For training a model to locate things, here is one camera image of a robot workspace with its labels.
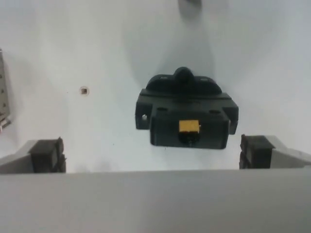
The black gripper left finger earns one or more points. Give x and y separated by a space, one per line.
46 155

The black D-SUB plug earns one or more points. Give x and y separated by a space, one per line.
189 109

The beige waterproof plug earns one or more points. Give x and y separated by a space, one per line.
3 92

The white task board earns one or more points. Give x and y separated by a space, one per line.
73 48

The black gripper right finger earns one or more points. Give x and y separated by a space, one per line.
255 151

